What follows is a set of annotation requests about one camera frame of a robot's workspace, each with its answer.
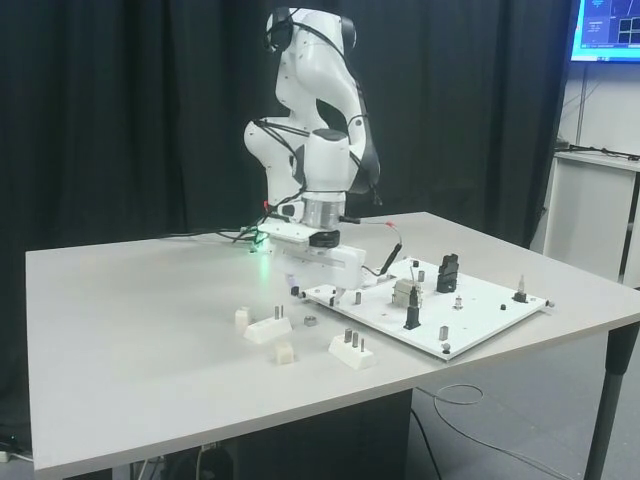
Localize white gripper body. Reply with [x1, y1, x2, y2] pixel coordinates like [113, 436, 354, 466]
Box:
[273, 243, 368, 292]

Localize long white peg holder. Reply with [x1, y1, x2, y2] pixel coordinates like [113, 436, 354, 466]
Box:
[243, 315, 294, 346]
[328, 335, 378, 372]

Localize thin black rod red tag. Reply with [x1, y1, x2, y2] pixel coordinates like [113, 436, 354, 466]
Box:
[378, 219, 405, 276]

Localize beige connector socket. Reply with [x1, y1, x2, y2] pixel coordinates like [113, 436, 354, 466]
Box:
[393, 278, 419, 304]

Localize black D-SUB plug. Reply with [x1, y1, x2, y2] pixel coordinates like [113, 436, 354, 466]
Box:
[436, 253, 459, 294]

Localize white task board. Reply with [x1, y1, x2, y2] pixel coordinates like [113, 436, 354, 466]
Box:
[302, 257, 547, 360]

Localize black curtain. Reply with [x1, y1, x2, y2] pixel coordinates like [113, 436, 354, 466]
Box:
[0, 0, 581, 451]

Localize white cabinet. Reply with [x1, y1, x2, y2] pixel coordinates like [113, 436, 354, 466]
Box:
[542, 148, 640, 292]

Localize grey table leg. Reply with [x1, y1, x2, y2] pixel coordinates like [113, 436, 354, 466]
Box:
[583, 323, 634, 480]

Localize blue screen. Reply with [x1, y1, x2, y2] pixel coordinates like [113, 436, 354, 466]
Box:
[569, 0, 640, 64]

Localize black table cable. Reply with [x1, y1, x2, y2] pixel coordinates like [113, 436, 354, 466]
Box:
[162, 227, 262, 247]

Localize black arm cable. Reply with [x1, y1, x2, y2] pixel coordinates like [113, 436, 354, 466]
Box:
[252, 4, 384, 209]

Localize grey floor cable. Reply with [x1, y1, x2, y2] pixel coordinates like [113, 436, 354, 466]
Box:
[413, 382, 640, 480]

